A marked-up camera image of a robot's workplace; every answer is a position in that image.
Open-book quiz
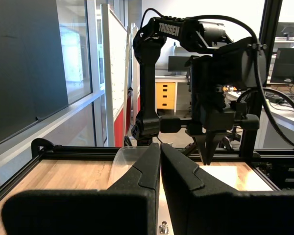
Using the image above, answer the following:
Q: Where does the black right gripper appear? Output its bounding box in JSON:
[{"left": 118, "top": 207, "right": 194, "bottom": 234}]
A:
[{"left": 160, "top": 55, "right": 260, "bottom": 166}]

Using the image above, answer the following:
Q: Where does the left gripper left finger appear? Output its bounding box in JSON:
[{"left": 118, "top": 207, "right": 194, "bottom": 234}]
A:
[{"left": 1, "top": 143, "right": 161, "bottom": 235}]

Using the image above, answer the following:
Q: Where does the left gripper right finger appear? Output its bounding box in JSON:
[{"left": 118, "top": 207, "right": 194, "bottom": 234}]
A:
[{"left": 161, "top": 143, "right": 294, "bottom": 235}]

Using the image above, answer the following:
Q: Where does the clear plastic tub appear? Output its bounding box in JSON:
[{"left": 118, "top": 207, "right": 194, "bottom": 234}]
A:
[{"left": 107, "top": 145, "right": 149, "bottom": 189}]

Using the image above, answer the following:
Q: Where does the yellow drawer cabinet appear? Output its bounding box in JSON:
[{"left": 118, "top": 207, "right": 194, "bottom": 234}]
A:
[{"left": 156, "top": 82, "right": 176, "bottom": 110}]

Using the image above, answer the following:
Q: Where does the black computer monitor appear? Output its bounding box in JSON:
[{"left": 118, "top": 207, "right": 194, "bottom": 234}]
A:
[
  {"left": 168, "top": 55, "right": 192, "bottom": 76},
  {"left": 269, "top": 47, "right": 294, "bottom": 85},
  {"left": 276, "top": 22, "right": 294, "bottom": 41}
]

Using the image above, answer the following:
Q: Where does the white red partition panel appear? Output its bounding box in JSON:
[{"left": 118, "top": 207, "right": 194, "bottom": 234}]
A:
[
  {"left": 130, "top": 23, "right": 142, "bottom": 118},
  {"left": 99, "top": 3, "right": 133, "bottom": 147}
]

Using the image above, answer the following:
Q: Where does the black table frame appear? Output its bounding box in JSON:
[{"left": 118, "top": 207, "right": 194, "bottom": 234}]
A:
[{"left": 0, "top": 0, "right": 294, "bottom": 209}]

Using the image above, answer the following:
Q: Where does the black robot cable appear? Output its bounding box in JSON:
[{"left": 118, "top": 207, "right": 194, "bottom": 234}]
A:
[
  {"left": 236, "top": 87, "right": 294, "bottom": 116},
  {"left": 186, "top": 14, "right": 294, "bottom": 150}
]

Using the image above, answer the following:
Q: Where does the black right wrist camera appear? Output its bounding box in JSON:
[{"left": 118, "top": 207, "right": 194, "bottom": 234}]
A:
[{"left": 218, "top": 36, "right": 269, "bottom": 89}]

